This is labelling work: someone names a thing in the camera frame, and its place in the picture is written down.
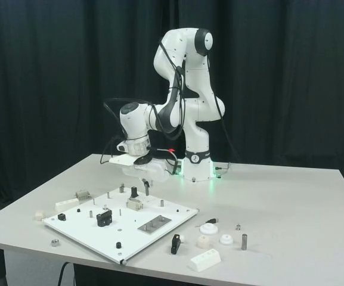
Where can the thin black rod red tag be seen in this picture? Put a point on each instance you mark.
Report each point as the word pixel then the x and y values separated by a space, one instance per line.
pixel 159 149

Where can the black curtain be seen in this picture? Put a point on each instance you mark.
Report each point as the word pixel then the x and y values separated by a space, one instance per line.
pixel 40 89

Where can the small white holder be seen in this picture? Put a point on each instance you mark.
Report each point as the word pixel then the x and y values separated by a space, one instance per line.
pixel 40 215

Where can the beige waterproof plug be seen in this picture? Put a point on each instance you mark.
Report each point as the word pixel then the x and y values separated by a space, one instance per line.
pixel 83 195

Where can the large metal round peg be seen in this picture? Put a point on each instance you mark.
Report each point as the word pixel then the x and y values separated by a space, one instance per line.
pixel 244 242

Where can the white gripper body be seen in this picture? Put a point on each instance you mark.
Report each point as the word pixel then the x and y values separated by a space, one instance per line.
pixel 155 171

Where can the white large gear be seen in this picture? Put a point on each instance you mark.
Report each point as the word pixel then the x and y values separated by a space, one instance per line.
pixel 208 231

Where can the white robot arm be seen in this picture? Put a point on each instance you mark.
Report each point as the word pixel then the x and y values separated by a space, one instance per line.
pixel 195 89

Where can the metal nut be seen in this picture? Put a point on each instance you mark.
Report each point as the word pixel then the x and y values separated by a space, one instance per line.
pixel 55 242

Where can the white medium gear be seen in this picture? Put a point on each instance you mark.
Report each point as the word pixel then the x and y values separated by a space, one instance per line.
pixel 226 239

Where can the black D-SUB plug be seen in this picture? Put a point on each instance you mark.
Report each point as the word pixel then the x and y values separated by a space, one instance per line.
pixel 175 243

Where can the black USB plug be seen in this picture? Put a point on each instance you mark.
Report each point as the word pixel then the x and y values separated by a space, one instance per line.
pixel 212 221

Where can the white task board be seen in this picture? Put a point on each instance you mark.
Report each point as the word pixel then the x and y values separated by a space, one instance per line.
pixel 115 226

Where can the white peg holder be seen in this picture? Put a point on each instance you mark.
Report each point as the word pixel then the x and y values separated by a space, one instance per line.
pixel 206 260
pixel 66 205

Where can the flat white mounting plate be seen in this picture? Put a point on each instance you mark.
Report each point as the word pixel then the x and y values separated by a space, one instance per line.
pixel 121 161

